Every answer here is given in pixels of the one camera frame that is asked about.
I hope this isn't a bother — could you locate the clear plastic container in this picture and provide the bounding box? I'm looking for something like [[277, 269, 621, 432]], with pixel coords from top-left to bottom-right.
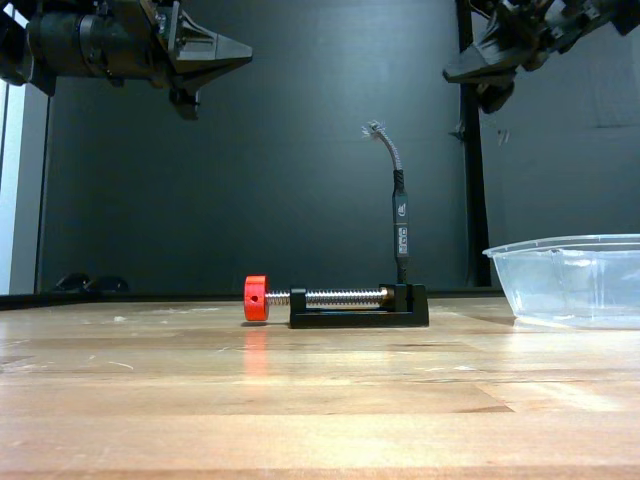
[[481, 232, 640, 332]]

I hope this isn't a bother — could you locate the short black cable frayed end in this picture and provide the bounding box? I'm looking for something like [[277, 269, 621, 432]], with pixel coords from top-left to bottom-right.
[[360, 119, 413, 287]]

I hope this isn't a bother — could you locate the black clamp with red knob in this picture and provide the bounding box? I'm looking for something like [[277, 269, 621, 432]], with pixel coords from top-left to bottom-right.
[[243, 273, 431, 331]]

